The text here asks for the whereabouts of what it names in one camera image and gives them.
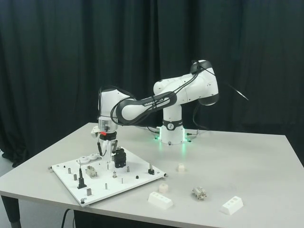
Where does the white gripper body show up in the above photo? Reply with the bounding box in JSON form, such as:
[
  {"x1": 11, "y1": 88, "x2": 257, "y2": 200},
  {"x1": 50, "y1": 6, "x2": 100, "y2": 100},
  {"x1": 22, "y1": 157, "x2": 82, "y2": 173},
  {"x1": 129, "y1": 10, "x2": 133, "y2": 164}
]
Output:
[{"x1": 101, "y1": 139, "x2": 119, "y2": 153}]

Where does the white three-hole peg holder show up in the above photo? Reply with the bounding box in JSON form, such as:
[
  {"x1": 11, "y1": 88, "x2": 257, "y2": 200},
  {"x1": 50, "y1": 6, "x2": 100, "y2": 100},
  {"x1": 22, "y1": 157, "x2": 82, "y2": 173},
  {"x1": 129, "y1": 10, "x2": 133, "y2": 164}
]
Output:
[
  {"x1": 219, "y1": 196, "x2": 244, "y2": 216},
  {"x1": 147, "y1": 191, "x2": 173, "y2": 210}
]

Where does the black D-SUB plug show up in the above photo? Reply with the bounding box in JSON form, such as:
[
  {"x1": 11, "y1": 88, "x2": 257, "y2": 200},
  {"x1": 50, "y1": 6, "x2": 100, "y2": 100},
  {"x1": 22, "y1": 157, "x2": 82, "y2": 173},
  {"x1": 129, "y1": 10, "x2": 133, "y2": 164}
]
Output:
[{"x1": 111, "y1": 148, "x2": 127, "y2": 169}]

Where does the white task board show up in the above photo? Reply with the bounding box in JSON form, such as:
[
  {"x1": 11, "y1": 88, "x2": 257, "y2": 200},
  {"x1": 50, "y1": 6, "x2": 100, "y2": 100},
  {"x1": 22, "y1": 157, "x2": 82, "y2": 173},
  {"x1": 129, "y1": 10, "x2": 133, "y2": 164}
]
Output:
[{"x1": 48, "y1": 148, "x2": 169, "y2": 207}]

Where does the black curtain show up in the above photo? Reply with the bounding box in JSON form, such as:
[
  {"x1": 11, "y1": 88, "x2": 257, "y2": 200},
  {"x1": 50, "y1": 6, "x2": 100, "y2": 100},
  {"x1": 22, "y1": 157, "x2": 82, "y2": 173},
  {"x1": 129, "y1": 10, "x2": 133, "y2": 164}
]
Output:
[{"x1": 0, "y1": 0, "x2": 304, "y2": 168}]

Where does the grey metal plug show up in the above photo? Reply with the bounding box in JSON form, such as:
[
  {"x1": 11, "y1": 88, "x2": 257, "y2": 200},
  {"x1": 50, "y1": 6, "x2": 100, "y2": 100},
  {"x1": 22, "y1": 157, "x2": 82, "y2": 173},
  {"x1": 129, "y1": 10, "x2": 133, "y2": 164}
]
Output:
[{"x1": 191, "y1": 187, "x2": 207, "y2": 199}]

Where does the black table leg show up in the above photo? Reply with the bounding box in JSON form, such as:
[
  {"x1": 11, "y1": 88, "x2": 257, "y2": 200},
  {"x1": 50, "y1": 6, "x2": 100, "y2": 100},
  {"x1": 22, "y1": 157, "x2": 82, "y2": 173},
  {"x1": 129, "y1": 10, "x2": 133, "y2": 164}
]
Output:
[{"x1": 1, "y1": 196, "x2": 21, "y2": 228}]

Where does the black plug with short cable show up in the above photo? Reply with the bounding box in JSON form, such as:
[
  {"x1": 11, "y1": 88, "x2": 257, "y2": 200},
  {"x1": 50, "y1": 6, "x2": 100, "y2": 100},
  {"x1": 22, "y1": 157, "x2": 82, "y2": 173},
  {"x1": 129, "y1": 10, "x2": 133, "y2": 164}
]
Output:
[{"x1": 76, "y1": 159, "x2": 86, "y2": 190}]

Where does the black cable under table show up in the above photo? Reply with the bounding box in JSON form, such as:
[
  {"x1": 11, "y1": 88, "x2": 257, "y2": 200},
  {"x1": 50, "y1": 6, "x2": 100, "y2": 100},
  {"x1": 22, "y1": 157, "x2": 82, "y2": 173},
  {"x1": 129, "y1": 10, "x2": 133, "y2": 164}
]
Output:
[{"x1": 62, "y1": 208, "x2": 75, "y2": 228}]

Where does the grey base cable with connectors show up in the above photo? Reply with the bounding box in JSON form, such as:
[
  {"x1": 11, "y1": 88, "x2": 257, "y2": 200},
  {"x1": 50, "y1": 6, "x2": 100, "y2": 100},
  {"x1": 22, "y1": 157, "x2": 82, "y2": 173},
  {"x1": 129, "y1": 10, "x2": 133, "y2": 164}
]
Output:
[{"x1": 186, "y1": 129, "x2": 206, "y2": 143}]

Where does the thick black cable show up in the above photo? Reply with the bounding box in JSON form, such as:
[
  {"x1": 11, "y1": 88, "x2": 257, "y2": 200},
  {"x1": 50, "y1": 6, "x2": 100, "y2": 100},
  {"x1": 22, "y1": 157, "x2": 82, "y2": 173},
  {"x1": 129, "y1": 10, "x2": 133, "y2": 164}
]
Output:
[{"x1": 191, "y1": 104, "x2": 211, "y2": 131}]

